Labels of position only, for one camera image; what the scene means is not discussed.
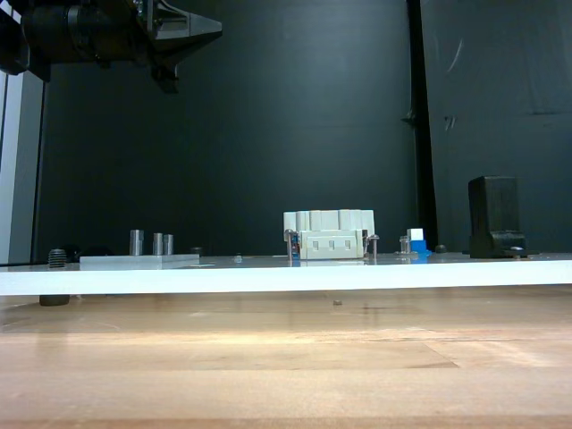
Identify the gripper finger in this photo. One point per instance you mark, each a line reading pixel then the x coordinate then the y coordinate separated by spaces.
pixel 179 51
pixel 196 27

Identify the grey round metal bar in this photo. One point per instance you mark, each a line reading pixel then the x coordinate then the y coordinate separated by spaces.
pixel 157 245
pixel 136 243
pixel 169 246

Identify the aluminium bar holder plate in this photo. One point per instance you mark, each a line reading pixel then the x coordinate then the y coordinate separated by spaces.
pixel 120 263

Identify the white taskboard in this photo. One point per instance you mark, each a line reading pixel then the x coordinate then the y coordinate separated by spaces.
pixel 286 279

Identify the large blue clamp holder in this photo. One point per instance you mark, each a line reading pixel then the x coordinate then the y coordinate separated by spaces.
pixel 296 246

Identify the black threaded set screw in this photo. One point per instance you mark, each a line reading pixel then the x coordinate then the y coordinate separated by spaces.
pixel 57 258

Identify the beige multi-pin connector housing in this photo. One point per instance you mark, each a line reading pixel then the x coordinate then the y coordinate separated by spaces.
pixel 330 243

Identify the black rubber foot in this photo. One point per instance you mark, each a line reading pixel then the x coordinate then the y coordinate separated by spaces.
pixel 54 300

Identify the small silver screw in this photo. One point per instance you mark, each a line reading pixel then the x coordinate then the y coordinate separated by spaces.
pixel 405 245

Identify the small white block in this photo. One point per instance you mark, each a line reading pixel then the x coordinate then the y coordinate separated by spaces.
pixel 415 234

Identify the small blue holder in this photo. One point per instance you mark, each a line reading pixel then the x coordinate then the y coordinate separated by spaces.
pixel 421 248

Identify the black dome screw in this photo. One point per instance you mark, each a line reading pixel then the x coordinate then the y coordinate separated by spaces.
pixel 441 249

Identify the black vertical post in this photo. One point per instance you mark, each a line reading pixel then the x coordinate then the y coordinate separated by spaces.
pixel 422 156

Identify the black USB socket mount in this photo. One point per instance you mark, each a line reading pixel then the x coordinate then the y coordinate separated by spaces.
pixel 493 214

